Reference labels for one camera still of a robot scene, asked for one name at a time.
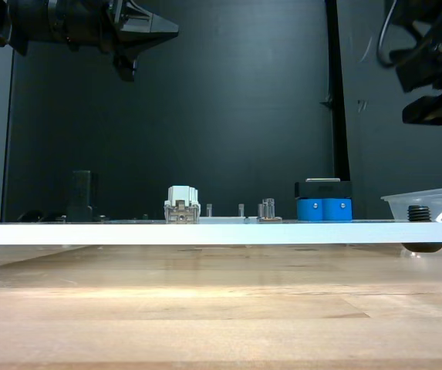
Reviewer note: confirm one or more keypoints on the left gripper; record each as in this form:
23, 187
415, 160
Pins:
78, 23

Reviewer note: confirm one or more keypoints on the black block with steel top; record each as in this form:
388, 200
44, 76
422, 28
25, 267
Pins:
322, 189

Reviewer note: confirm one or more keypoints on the blue socket block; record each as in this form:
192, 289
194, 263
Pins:
338, 211
309, 211

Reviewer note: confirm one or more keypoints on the black frame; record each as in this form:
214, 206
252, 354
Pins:
338, 96

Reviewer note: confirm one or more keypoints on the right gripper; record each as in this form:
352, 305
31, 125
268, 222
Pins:
432, 42

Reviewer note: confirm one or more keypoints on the beige many-pin connector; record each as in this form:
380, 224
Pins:
181, 204

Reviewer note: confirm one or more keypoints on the white task board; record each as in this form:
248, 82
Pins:
205, 233

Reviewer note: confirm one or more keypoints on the short steel peg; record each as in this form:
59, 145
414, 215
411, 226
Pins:
210, 210
241, 210

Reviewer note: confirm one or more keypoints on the clear peg pair fitting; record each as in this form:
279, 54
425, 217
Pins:
267, 208

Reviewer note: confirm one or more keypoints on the clear plastic container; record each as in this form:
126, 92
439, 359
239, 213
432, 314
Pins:
440, 204

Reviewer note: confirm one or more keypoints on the tall black block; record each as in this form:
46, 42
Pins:
82, 196

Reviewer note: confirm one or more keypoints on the black threaded stud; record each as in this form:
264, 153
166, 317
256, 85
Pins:
419, 214

